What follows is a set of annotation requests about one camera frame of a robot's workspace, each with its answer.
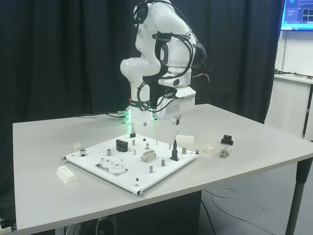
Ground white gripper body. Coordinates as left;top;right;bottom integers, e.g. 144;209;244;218
156;94;196;121

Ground long white holder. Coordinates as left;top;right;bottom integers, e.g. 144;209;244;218
176;134;195;143

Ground black D-SUB plug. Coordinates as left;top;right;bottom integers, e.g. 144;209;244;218
115;139;129;153

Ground white task board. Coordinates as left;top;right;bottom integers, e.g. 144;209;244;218
63;133;200;196

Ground white large gear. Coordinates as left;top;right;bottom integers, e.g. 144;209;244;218
108;162;125;175

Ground white cabinet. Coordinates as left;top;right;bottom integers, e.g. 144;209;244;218
265;71;313;143

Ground black curtains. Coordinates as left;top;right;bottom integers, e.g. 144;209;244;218
0;0;287;222

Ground white holder with holes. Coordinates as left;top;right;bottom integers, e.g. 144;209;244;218
56;165;78;184

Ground grey table leg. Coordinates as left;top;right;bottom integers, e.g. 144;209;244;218
285;156;313;235

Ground blue screen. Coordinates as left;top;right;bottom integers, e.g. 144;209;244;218
279;0;313;32

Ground black USB plug with cable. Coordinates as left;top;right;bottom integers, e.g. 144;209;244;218
169;130;182;162

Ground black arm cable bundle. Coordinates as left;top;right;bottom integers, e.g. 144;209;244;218
132;0;211;110

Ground grey floor cable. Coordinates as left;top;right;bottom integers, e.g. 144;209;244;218
200;188;278;235

